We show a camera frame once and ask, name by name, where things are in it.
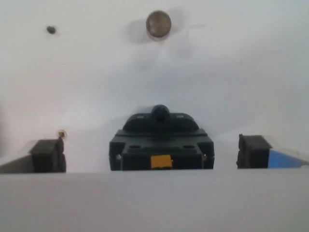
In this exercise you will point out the white task board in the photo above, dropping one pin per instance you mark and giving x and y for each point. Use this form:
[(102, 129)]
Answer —
[(96, 84)]

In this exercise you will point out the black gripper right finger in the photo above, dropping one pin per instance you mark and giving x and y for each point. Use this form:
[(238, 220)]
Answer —
[(253, 152)]

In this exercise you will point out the metal round peg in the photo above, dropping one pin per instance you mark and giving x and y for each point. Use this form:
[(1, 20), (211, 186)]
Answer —
[(158, 24)]

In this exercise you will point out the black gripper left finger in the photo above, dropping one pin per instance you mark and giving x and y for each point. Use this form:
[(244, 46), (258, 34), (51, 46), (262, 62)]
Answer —
[(48, 157)]

